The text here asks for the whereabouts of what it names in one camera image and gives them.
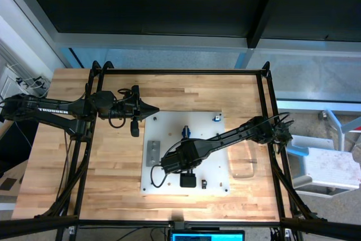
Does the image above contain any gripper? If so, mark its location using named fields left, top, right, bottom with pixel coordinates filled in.
left=108, top=85, right=160, bottom=138
left=160, top=146, right=202, bottom=188

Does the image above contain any white board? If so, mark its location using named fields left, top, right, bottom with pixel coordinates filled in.
left=140, top=110, right=231, bottom=196

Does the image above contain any clear plastic tub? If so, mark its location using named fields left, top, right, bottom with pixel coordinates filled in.
left=225, top=136, right=259, bottom=181

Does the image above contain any blue-edged screen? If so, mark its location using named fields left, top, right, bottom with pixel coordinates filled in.
left=168, top=229, right=245, bottom=241

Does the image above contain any white step stool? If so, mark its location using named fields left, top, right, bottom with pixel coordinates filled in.
left=287, top=135, right=361, bottom=199

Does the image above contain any cardboard box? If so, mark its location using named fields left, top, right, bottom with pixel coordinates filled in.
left=0, top=160, right=29, bottom=196

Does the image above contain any grey metal stand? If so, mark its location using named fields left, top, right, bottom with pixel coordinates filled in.
left=318, top=108, right=361, bottom=151

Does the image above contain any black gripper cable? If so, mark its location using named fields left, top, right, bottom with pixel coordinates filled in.
left=150, top=164, right=170, bottom=189
left=108, top=110, right=127, bottom=129

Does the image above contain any black aluminium table frame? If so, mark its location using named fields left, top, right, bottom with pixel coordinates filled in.
left=0, top=60, right=361, bottom=241

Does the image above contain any black table camera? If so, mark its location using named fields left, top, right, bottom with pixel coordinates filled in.
left=170, top=218, right=190, bottom=232

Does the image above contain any silver window frame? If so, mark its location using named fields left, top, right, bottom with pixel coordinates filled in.
left=0, top=0, right=361, bottom=68

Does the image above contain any black elbow cable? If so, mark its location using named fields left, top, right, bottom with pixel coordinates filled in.
left=270, top=112, right=294, bottom=156

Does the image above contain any black and white cable bundle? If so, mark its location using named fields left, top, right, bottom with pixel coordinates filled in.
left=15, top=76, right=48, bottom=91

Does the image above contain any black wall post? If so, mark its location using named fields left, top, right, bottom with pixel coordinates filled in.
left=246, top=0, right=283, bottom=49

